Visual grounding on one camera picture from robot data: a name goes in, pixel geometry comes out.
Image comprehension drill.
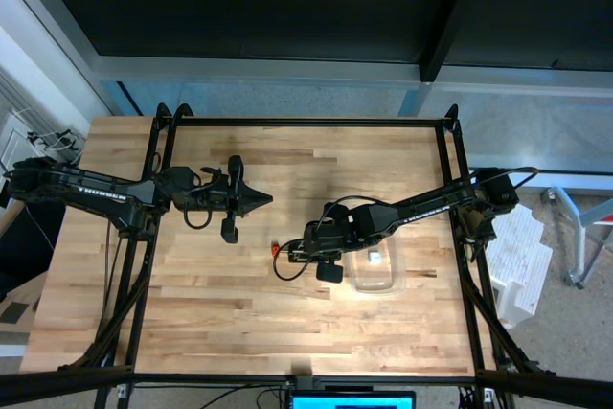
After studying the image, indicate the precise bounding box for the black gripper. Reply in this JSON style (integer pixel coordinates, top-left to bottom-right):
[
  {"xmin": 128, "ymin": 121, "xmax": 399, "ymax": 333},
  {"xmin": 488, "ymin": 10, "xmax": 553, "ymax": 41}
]
[
  {"xmin": 184, "ymin": 154, "xmax": 273, "ymax": 243},
  {"xmin": 304, "ymin": 202, "xmax": 358, "ymax": 284}
]

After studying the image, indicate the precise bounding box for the black clamp with red knob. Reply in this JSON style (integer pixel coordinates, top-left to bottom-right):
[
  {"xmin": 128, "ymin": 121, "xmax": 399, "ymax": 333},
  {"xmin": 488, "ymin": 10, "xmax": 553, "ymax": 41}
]
[{"xmin": 270, "ymin": 239, "xmax": 307, "ymax": 265}]

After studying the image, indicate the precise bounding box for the clear plastic tub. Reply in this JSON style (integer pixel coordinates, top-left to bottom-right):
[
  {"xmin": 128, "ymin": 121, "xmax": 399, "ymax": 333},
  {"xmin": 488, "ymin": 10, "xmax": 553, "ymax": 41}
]
[{"xmin": 345, "ymin": 231, "xmax": 407, "ymax": 296}]

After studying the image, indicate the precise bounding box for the blue laptop screen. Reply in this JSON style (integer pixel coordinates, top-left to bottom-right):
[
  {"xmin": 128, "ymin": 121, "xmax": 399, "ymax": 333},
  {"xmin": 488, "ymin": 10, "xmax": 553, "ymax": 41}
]
[{"xmin": 286, "ymin": 389, "xmax": 417, "ymax": 409}]

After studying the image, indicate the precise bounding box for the brown cardboard box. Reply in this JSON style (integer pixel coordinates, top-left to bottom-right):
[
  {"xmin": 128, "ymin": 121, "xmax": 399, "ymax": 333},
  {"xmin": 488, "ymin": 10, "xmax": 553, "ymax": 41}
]
[{"xmin": 0, "ymin": 269, "xmax": 49, "ymax": 333}]

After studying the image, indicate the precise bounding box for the grey metal stand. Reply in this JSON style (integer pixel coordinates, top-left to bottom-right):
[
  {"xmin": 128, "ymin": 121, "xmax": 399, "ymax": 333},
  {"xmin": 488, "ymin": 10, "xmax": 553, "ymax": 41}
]
[{"xmin": 540, "ymin": 186, "xmax": 613, "ymax": 291}]

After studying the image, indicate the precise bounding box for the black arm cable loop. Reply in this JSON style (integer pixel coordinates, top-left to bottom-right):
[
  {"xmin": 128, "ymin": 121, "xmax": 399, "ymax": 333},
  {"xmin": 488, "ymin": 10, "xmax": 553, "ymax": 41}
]
[
  {"xmin": 183, "ymin": 205, "xmax": 216, "ymax": 231},
  {"xmin": 271, "ymin": 241, "xmax": 319, "ymax": 282}
]

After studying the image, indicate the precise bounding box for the black metal frame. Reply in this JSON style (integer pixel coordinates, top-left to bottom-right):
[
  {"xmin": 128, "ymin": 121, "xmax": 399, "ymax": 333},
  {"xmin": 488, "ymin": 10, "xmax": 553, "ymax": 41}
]
[{"xmin": 0, "ymin": 102, "xmax": 613, "ymax": 409}]

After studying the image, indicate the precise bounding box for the black table-level camera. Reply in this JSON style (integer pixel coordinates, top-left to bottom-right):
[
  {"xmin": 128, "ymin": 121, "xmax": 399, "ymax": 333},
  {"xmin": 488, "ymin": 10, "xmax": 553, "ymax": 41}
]
[{"xmin": 285, "ymin": 366, "xmax": 321, "ymax": 392}]

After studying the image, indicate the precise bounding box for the power strip with cables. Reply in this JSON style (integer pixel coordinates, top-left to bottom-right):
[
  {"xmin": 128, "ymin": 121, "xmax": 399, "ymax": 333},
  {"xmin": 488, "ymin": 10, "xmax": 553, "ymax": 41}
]
[{"xmin": 26, "ymin": 128, "xmax": 80, "ymax": 154}]

